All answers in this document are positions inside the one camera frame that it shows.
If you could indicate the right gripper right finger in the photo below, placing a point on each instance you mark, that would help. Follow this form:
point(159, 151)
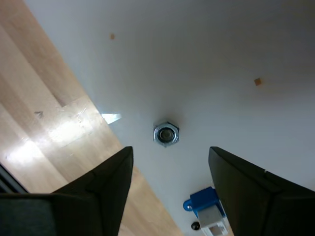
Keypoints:
point(246, 196)

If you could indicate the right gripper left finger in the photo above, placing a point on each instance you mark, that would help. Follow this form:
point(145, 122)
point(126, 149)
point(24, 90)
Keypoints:
point(105, 196)

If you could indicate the small black corner screw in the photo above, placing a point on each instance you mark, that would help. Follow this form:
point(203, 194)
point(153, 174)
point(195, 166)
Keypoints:
point(196, 225)

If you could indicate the blue holder with white socket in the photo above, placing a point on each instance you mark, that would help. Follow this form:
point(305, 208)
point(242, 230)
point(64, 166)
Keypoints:
point(201, 200)

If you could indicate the black metal frame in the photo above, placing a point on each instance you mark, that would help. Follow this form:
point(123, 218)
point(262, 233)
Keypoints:
point(7, 182)

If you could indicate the white board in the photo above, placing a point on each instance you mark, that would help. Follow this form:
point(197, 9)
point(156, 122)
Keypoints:
point(197, 61)

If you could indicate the silver M12 hex nut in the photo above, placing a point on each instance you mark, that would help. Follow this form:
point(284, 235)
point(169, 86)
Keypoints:
point(156, 134)

